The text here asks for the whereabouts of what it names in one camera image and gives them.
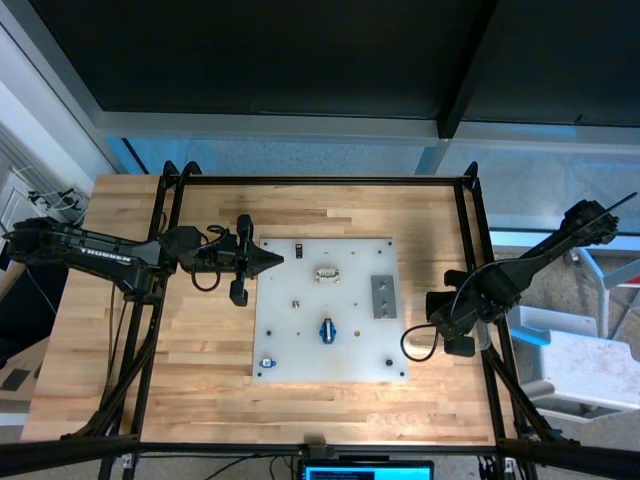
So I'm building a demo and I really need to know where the black looped camera cable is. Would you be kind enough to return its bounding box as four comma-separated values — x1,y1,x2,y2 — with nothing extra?
400,323,442,363

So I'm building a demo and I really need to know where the white and black cable bundle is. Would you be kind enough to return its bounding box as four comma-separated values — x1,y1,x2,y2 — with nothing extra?
26,185,91,216

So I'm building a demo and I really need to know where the grey metal peg plate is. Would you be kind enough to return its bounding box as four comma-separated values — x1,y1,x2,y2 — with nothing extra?
370,273,399,322

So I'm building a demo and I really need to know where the black aluminium frame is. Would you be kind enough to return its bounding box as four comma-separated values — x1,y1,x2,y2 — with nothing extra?
0,159,640,480

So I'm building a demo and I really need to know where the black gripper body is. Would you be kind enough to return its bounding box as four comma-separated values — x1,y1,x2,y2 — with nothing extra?
424,289,478,359
214,213,253,308

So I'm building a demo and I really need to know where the blue round holder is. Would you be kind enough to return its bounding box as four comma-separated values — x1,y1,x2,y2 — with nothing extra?
316,316,340,347

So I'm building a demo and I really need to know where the small black arm cable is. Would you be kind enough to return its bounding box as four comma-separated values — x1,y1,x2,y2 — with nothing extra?
199,223,228,247

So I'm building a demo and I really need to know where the thin black shoulder cable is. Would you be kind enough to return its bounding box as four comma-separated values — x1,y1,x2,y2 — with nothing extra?
596,191,640,219

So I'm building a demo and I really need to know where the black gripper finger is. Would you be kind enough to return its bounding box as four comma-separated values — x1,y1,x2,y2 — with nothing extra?
248,258,285,278
248,239,286,261

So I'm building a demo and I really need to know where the small table-level camera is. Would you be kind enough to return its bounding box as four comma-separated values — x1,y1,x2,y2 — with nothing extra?
303,433,336,459

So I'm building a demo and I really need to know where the black arched wrist cable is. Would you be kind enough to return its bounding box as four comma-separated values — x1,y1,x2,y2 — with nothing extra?
455,261,502,307

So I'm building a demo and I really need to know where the white taskboard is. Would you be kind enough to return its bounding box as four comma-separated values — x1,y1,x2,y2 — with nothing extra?
249,236,412,384

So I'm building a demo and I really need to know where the white step ladder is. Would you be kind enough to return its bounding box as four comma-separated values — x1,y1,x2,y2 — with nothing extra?
509,244,640,427

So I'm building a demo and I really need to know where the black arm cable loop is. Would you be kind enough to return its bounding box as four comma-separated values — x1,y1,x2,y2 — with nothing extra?
190,266,223,293

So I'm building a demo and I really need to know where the laptop with blue screen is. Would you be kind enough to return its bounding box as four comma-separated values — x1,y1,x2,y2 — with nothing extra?
297,459,436,480

